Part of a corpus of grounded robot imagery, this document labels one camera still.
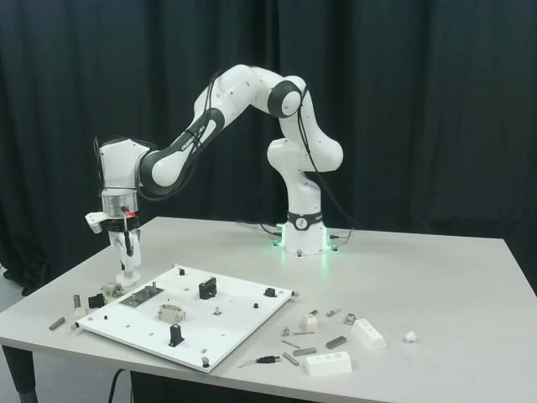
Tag black table leg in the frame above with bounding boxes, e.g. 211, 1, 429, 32
2, 344, 35, 403

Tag thin black rod red tag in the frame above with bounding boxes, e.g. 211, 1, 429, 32
119, 204, 139, 233

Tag black curtains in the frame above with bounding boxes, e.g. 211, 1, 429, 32
0, 0, 537, 297

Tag black under-table panel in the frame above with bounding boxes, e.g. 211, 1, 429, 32
129, 364, 303, 403

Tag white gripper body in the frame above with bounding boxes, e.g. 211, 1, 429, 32
108, 229, 143, 272

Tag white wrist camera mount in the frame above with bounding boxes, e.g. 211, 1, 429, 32
85, 212, 112, 235

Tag white peg holder block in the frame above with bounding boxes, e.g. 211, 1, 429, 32
350, 318, 388, 350
305, 351, 353, 377

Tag white task board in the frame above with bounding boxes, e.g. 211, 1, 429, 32
75, 264, 301, 374

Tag silver wrist ring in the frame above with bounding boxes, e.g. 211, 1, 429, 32
100, 191, 138, 220

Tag black floor cable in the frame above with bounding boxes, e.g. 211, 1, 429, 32
108, 368, 128, 403

